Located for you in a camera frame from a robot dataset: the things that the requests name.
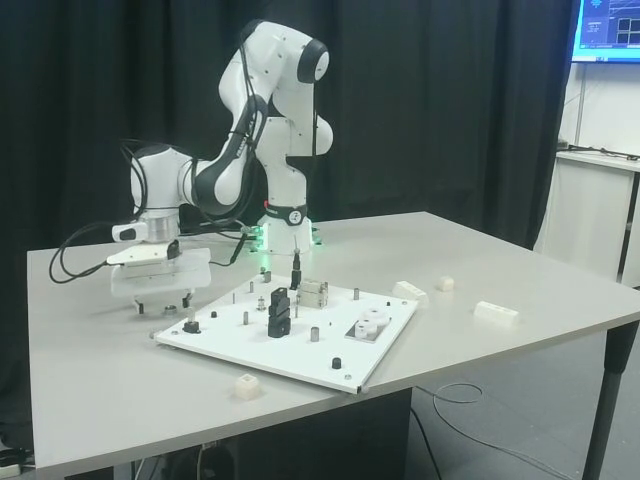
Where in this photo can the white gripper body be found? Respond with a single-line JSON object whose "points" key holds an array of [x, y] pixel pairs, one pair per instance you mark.
{"points": [[165, 282]]}

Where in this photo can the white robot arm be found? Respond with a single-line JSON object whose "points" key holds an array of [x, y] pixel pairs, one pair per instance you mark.
{"points": [[295, 125]]}

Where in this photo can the metal bolt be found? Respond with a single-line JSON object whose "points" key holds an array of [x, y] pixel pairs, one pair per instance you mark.
{"points": [[170, 308]]}

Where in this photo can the flat white mounting plate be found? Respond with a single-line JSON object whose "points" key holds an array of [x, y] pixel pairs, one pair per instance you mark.
{"points": [[140, 255]]}

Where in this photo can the small white box dark window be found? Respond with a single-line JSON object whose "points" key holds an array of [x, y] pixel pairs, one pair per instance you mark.
{"points": [[130, 232]]}

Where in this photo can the metal BNC plug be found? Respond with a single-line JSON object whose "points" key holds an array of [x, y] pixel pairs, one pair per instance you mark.
{"points": [[260, 303]]}

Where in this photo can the black D-SUB plug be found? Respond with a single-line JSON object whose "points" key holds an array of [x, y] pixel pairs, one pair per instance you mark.
{"points": [[279, 312]]}

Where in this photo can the small white cube holder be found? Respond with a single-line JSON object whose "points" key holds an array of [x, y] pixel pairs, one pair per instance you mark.
{"points": [[445, 283], [247, 386]]}

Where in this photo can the white task board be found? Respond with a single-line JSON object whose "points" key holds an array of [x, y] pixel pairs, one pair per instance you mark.
{"points": [[300, 355]]}

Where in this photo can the white large gear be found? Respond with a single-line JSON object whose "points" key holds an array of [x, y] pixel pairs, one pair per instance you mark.
{"points": [[377, 315]]}

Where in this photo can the long white peg holder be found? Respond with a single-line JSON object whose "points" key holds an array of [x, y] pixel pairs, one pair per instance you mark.
{"points": [[497, 313], [410, 292]]}

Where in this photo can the black curtain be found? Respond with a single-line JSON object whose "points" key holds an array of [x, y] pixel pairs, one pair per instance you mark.
{"points": [[425, 100]]}

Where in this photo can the white cabinet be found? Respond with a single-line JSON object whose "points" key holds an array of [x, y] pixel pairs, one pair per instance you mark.
{"points": [[590, 215]]}

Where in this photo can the dark grey table leg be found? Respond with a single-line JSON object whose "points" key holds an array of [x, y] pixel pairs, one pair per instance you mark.
{"points": [[605, 400]]}

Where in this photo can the blue screen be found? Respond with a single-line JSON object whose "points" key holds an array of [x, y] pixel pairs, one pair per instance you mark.
{"points": [[610, 30]]}

